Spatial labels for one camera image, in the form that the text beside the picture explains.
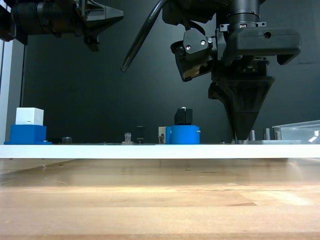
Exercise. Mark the black knurled knob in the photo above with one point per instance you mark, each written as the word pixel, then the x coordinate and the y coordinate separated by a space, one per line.
pixel 67 140

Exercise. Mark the clear plastic tub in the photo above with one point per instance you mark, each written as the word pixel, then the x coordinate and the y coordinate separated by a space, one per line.
pixel 300 132

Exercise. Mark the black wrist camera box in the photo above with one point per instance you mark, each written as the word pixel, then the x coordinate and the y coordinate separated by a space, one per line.
pixel 195 65

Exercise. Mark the white cube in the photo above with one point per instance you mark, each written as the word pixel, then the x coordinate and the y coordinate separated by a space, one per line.
pixel 28 116

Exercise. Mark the blue block holder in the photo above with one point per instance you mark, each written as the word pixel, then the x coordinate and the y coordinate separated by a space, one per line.
pixel 27 135

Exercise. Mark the blue connector mount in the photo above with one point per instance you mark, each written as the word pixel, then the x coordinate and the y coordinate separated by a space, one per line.
pixel 185 135

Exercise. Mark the white taskboard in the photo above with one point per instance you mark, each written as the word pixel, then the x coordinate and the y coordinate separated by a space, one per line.
pixel 100 151

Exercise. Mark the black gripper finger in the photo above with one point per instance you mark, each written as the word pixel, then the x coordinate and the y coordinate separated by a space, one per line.
pixel 215 91
pixel 110 16
pixel 93 43
pixel 247 100

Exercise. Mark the steel 16mm cylinder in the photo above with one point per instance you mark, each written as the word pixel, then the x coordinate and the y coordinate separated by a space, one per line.
pixel 243 142

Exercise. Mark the steel pin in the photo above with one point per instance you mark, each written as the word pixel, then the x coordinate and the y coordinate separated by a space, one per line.
pixel 277 132
pixel 252 135
pixel 267 133

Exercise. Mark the black D-sub connector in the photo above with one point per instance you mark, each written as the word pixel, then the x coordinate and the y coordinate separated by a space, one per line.
pixel 183 116

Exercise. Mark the grey metal plate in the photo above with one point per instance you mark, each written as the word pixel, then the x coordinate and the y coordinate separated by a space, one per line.
pixel 275 142

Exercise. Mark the silver threaded connector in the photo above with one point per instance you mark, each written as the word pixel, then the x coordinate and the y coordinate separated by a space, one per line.
pixel 127 138

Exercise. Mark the black plug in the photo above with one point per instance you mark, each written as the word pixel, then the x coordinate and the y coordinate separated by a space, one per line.
pixel 140 132

